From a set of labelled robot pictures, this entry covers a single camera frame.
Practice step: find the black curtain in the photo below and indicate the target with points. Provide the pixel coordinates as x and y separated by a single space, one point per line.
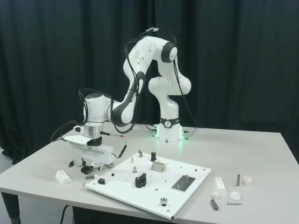
46 58

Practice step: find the grey metal peg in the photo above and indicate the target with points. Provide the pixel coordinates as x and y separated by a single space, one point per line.
89 177
234 203

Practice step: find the white small gear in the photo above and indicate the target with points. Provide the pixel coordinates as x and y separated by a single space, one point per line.
215 194

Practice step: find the silver round-head bolt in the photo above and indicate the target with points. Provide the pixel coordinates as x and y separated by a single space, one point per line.
163 201

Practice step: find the dark metal square peg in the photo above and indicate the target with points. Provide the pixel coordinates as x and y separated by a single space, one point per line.
238 180

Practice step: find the small white camera box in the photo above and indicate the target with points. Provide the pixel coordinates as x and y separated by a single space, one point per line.
79 129

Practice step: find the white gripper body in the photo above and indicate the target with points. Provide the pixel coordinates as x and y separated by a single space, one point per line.
98 157

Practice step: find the black D-SUB plug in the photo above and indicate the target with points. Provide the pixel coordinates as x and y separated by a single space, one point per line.
85 170

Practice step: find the white task board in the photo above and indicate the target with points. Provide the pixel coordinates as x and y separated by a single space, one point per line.
144 193

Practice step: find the dark metal round peg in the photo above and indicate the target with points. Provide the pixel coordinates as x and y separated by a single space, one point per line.
214 204

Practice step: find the metal BNC plug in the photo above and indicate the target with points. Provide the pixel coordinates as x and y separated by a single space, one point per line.
134 169

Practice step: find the dark table leg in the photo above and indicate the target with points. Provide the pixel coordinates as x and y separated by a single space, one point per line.
10 207

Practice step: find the white large gear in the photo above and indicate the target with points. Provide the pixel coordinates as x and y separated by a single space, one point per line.
234 196

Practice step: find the flat white mounting plate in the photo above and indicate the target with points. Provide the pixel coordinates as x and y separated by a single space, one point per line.
76 140

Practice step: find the long white peg holder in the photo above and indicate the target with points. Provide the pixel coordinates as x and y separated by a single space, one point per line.
63 177
220 185

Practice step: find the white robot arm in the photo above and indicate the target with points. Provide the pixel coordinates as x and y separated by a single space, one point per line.
168 109

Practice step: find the small white cube holder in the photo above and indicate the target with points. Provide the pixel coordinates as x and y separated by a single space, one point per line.
247 181
96 175

